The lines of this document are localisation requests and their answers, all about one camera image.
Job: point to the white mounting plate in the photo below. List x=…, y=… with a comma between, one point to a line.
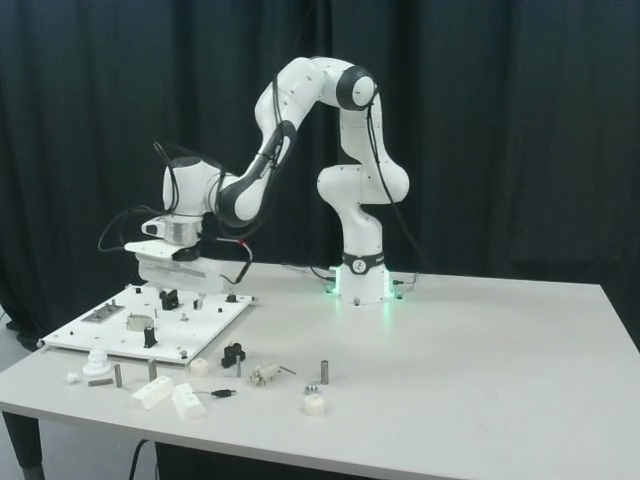
x=150, y=248

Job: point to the white large gear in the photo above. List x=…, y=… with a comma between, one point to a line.
x=96, y=371

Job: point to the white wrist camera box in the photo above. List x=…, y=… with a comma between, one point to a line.
x=155, y=227

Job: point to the white small gear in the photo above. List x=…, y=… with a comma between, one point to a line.
x=73, y=378

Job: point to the white peg holder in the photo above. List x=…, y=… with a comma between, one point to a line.
x=189, y=401
x=152, y=395

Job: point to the cream waterproof plug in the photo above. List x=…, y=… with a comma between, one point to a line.
x=262, y=376

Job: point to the white task board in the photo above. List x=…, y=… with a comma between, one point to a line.
x=90, y=337

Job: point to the metal bolt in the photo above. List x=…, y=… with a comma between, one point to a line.
x=311, y=389

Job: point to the large metal round peg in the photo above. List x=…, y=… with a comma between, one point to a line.
x=323, y=372

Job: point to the black D-SUB plug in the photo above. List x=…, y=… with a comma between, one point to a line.
x=232, y=355

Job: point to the small white cube holder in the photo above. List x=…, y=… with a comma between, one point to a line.
x=314, y=405
x=200, y=368

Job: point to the black curtain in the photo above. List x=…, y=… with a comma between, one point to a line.
x=500, y=125

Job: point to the black table leg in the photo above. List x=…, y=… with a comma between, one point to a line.
x=22, y=445

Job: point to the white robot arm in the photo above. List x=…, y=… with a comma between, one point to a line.
x=360, y=225

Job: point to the black USB plug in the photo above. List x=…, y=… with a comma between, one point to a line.
x=223, y=393

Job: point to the white medium gear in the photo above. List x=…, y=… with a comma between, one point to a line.
x=97, y=356

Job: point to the thin metal pin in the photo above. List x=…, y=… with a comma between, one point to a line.
x=287, y=370

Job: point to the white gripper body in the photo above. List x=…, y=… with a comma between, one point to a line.
x=180, y=280

